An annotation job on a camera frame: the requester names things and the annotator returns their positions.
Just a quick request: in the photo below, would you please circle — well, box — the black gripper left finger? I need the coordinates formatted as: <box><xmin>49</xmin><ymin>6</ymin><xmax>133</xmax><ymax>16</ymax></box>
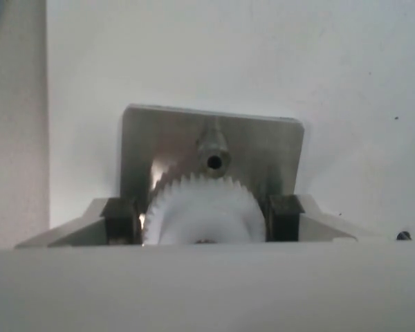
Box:
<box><xmin>15</xmin><ymin>196</ymin><xmax>141</xmax><ymax>248</ymax></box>

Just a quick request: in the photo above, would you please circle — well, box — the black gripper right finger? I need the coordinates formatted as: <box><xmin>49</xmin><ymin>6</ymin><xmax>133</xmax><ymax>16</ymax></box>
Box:
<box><xmin>264</xmin><ymin>193</ymin><xmax>359</xmax><ymax>243</ymax></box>

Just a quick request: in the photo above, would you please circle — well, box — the white medium gear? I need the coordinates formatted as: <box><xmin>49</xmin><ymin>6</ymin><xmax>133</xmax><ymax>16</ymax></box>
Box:
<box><xmin>145</xmin><ymin>174</ymin><xmax>266</xmax><ymax>247</ymax></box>

